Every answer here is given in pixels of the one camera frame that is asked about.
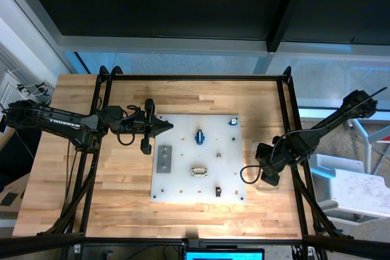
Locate blue-edged screen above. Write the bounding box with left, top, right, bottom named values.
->
left=182, top=248, right=265, bottom=260

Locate clear plastic container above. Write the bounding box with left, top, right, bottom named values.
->
left=250, top=140, right=283, bottom=194

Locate grey metal screw block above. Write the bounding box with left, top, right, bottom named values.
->
left=155, top=144, right=173, bottom=174

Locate large blue clamp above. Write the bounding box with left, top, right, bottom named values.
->
left=194, top=128, right=206, bottom=146

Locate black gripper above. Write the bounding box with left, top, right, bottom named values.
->
left=132, top=98, right=174, bottom=155
left=255, top=142, right=286, bottom=186

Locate black metal frame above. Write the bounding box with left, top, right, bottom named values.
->
left=0, top=65, right=390, bottom=260

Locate white cable bundle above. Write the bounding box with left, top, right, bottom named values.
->
left=7, top=69, right=54, bottom=98

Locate tan cardboard box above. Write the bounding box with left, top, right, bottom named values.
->
left=0, top=171, right=31, bottom=221

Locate white tubular stand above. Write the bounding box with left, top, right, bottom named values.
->
left=347, top=117, right=390, bottom=175

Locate white taskboard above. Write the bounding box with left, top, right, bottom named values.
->
left=151, top=114, right=247, bottom=203

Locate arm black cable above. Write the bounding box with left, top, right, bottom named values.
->
left=239, top=142, right=277, bottom=185
left=117, top=105, right=141, bottom=146

